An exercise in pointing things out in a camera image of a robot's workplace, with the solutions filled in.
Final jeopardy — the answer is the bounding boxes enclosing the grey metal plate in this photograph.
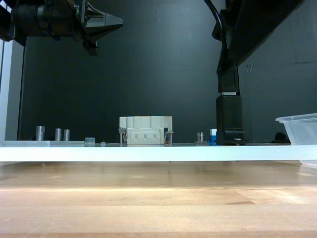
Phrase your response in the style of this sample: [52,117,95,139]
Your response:
[2,140,85,147]

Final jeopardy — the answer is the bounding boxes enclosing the black USB hub socket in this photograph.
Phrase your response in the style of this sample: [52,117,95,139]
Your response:
[214,95,250,146]

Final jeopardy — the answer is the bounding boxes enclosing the blue and white connector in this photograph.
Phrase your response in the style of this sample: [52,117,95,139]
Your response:
[209,128,218,145]

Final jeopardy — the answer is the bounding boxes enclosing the black USB connector with cable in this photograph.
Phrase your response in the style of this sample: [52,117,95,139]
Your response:
[204,0,240,97]

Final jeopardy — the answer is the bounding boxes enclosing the white board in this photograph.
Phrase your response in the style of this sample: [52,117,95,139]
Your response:
[0,139,302,162]

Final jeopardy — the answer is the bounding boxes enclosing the metal clamp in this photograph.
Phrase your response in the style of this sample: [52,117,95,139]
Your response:
[164,130,175,146]
[118,126,128,145]

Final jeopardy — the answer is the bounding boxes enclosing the clear plastic tub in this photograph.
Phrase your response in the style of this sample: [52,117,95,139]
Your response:
[275,113,317,167]

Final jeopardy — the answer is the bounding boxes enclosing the beige connector housing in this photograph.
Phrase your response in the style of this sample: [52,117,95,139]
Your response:
[119,116,173,146]

